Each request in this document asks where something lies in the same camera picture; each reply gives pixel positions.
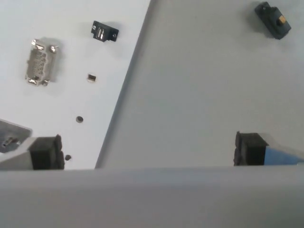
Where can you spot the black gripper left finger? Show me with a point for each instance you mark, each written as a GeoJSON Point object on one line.
{"type": "Point", "coordinates": [46, 153]}

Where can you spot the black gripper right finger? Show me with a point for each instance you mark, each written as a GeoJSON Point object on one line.
{"type": "Point", "coordinates": [251, 149]}

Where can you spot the white task board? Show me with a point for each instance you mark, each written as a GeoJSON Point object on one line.
{"type": "Point", "coordinates": [71, 95]}

